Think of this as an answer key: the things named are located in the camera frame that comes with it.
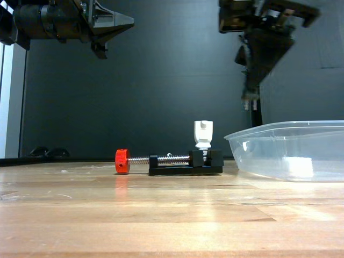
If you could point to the clear plastic tub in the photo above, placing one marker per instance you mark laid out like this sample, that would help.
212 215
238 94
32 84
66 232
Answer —
268 161

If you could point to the small white block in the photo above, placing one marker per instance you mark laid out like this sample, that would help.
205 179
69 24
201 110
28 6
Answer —
297 168

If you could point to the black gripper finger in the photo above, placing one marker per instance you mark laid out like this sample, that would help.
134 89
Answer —
107 18
107 32
266 51

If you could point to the black vise with red knob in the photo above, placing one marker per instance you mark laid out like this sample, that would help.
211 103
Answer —
185 170

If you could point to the black table frame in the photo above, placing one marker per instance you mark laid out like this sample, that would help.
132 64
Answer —
53 160

